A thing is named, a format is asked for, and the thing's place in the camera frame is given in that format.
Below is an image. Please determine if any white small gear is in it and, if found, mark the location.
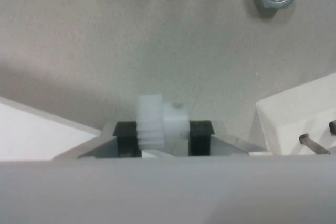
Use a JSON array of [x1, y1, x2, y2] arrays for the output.
[[136, 93, 190, 159]]

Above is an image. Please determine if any white task board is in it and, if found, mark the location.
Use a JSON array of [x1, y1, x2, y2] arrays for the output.
[[0, 96, 102, 161]]

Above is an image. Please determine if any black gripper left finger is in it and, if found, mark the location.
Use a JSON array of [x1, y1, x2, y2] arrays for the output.
[[77, 121, 139, 159]]

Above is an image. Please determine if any white square peg holder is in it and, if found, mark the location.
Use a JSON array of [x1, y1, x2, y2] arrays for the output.
[[255, 72, 336, 156]]

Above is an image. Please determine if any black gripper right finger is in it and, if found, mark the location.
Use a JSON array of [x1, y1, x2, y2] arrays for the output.
[[187, 120, 266, 157]]

